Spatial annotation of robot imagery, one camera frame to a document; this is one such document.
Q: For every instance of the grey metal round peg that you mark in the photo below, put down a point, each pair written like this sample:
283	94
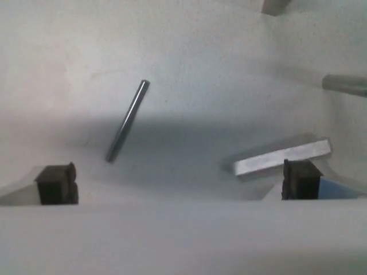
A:
347	83

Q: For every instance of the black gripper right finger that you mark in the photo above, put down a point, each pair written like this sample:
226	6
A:
301	183

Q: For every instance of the thin metal round peg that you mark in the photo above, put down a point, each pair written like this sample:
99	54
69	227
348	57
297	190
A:
127	121

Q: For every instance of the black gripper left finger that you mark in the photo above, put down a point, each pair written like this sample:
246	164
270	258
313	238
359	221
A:
54	186

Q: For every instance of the long silver square peg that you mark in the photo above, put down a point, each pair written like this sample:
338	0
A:
269	164

